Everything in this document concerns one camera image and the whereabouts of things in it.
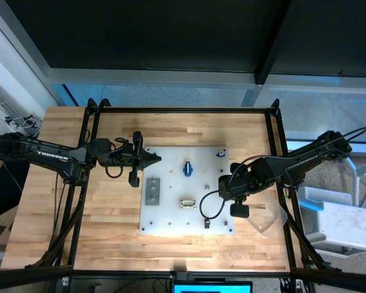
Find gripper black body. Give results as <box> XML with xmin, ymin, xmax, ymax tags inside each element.
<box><xmin>121</xmin><ymin>131</ymin><xmax>145</xmax><ymax>187</ymax></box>
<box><xmin>218</xmin><ymin>173</ymin><xmax>257</xmax><ymax>218</ymax></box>

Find grey metal plate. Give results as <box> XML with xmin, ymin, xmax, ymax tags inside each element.
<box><xmin>144</xmin><ymin>176</ymin><xmax>162</xmax><ymax>206</ymax></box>

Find blue clamp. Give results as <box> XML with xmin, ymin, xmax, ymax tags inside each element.
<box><xmin>181</xmin><ymin>160</ymin><xmax>193</xmax><ymax>178</ymax></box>

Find clear plastic tub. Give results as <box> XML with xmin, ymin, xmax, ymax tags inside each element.
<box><xmin>236</xmin><ymin>183</ymin><xmax>286</xmax><ymax>239</ymax></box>

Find beige connector housing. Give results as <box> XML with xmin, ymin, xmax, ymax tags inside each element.
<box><xmin>179</xmin><ymin>198</ymin><xmax>198</xmax><ymax>210</ymax></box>

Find white task board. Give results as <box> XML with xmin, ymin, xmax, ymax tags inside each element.
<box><xmin>139</xmin><ymin>146</ymin><xmax>235</xmax><ymax>236</ymax></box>

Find blue laptop screen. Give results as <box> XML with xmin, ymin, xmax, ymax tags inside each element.
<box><xmin>170</xmin><ymin>280</ymin><xmax>253</xmax><ymax>293</ymax></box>

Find white metal chair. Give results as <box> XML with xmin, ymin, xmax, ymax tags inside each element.
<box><xmin>349</xmin><ymin>152</ymin><xmax>366</xmax><ymax>208</ymax></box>

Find cardboard box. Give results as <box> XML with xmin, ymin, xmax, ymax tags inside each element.
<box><xmin>0</xmin><ymin>204</ymin><xmax>19</xmax><ymax>245</ymax></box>

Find black cable loop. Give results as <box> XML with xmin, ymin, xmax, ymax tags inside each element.
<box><xmin>105</xmin><ymin>164</ymin><xmax>124</xmax><ymax>179</ymax></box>
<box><xmin>199</xmin><ymin>188</ymin><xmax>228</xmax><ymax>220</ymax></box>

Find black metal frame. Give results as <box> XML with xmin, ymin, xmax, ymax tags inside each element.
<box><xmin>0</xmin><ymin>98</ymin><xmax>366</xmax><ymax>293</ymax></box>

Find black and white cables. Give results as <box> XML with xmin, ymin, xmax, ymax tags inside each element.
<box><xmin>4</xmin><ymin>114</ymin><xmax>40</xmax><ymax>132</ymax></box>

